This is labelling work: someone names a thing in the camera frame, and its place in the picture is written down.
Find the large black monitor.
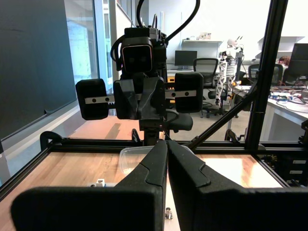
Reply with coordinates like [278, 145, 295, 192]
[287, 43, 308, 79]

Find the black frame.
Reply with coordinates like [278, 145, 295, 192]
[0, 0, 308, 202]

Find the clear plastic container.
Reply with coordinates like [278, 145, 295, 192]
[119, 145, 195, 174]

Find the person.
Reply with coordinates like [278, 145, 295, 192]
[278, 55, 292, 68]

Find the white humanoid robot figure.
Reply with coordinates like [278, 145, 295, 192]
[215, 35, 244, 105]

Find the grey wall shelf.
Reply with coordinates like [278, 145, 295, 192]
[180, 39, 224, 59]

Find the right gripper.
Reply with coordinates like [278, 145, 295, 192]
[76, 72, 204, 120]

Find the window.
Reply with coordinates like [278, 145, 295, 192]
[64, 0, 114, 94]

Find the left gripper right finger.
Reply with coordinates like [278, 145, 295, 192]
[167, 140, 308, 231]

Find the white desk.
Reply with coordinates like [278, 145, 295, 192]
[264, 84, 308, 142]

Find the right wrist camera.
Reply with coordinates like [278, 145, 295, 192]
[121, 37, 154, 73]

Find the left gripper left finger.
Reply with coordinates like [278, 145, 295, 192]
[11, 139, 168, 231]

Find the small black monitor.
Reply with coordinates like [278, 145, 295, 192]
[174, 50, 198, 67]

